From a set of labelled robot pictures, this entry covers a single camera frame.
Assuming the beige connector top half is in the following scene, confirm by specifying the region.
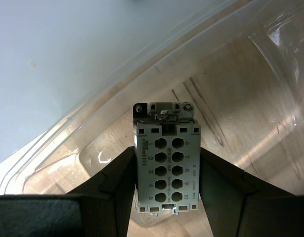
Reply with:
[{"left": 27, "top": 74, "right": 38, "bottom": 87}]
[{"left": 132, "top": 101, "right": 202, "bottom": 217}]

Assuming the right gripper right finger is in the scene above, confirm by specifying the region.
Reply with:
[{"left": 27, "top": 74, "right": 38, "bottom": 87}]
[{"left": 199, "top": 147, "right": 304, "bottom": 237}]

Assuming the clear plastic container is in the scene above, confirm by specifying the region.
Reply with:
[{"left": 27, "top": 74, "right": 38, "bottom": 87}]
[{"left": 0, "top": 0, "right": 304, "bottom": 237}]

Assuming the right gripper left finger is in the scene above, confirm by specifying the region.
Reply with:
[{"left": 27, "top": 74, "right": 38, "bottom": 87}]
[{"left": 0, "top": 146, "right": 138, "bottom": 237}]

